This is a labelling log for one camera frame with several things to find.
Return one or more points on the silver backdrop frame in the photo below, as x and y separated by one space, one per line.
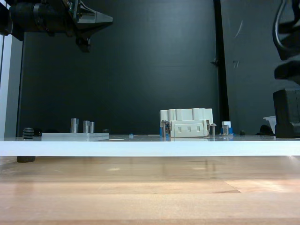
14 93

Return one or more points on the black backdrop post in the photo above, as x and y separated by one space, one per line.
221 82

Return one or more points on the beige HAN10E hub housing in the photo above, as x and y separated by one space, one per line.
187 129

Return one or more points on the silver metal post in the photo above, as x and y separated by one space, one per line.
88 127
75 125

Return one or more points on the black plastic connector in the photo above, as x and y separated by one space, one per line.
288 112

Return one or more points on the blue and white small fixture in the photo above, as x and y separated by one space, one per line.
226 123

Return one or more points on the grey aluminium plate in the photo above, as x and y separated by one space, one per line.
70 136

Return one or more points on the black metal rig frame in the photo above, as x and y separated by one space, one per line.
266 130

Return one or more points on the black board foot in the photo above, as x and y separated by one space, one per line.
25 159

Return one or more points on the clear plastic tub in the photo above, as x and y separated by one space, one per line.
269 119

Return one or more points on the silver hub mounting screw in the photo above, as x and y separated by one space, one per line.
213 130

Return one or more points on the white base board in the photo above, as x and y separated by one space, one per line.
150 147

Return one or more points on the small silver metal part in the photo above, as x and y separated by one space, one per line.
225 130

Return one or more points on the blue connector holder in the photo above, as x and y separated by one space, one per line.
162 132

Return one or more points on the black threaded set screw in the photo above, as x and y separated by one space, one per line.
28 134

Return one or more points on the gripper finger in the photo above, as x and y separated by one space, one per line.
91 31
103 21

